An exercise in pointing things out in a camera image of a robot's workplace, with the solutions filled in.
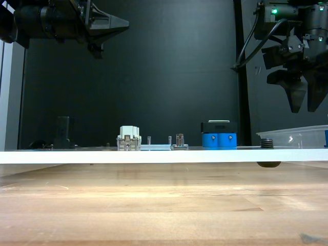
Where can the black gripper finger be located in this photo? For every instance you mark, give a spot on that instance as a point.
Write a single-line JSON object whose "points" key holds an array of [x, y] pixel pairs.
{"points": [[296, 97], [107, 21], [316, 87], [102, 36]]}

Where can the clear plastic tub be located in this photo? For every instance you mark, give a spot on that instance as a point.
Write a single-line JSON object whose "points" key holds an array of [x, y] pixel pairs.
{"points": [[302, 138]]}

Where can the small blue connector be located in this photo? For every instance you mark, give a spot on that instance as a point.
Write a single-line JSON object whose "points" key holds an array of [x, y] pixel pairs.
{"points": [[326, 139]]}

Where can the black room column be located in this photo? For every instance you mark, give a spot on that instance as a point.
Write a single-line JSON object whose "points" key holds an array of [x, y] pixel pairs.
{"points": [[243, 102]]}

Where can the blue connector with black top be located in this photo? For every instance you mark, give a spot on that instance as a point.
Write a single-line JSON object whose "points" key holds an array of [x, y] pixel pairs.
{"points": [[219, 141]]}

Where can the black clamp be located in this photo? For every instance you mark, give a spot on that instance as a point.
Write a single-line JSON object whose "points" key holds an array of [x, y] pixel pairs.
{"points": [[62, 133]]}

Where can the beige connector housing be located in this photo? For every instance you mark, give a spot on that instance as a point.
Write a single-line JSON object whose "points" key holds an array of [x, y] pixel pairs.
{"points": [[128, 138]]}

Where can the clear acrylic block with pegs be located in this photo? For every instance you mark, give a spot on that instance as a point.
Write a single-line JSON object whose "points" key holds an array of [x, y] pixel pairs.
{"points": [[153, 147]]}

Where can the small silver connector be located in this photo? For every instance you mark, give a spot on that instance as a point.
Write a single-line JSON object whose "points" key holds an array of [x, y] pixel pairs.
{"points": [[180, 143]]}

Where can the white plastic board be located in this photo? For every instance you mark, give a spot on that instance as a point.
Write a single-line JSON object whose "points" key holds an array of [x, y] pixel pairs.
{"points": [[153, 156]]}

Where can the grey window frame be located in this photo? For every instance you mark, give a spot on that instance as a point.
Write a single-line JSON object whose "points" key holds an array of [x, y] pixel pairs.
{"points": [[10, 102]]}

